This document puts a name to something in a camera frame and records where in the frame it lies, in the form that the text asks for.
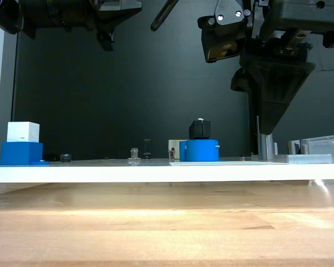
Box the steel cylinder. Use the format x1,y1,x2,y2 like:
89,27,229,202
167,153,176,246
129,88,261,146
259,132,274,161

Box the white cube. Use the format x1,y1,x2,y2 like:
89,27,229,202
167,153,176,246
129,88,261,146
7,121,40,143

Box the clear plastic tub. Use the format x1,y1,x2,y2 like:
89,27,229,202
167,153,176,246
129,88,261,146
300,133,334,167

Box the black aluminium frame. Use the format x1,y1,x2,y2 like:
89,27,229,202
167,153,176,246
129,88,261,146
240,0,262,155

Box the black clamp block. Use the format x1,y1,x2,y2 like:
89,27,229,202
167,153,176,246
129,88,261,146
188,116,212,140

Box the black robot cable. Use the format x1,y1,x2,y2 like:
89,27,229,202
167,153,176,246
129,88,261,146
150,0,179,32

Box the white taskboard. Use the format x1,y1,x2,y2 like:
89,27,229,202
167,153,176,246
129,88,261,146
0,159,334,184

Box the beige connector housing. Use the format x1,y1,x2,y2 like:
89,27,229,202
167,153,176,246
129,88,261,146
167,140,181,162

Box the grey metal block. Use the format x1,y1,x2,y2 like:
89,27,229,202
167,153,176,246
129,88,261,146
250,140,332,164

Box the small translucent socket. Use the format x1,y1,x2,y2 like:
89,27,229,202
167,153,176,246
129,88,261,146
127,147,141,165

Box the blue square holder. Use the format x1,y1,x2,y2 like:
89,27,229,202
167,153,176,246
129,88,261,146
0,141,51,167

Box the blue round holder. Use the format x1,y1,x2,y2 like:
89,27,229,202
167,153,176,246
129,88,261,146
179,139,220,162

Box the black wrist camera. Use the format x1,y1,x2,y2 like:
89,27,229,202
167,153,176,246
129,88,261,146
198,15,247,64

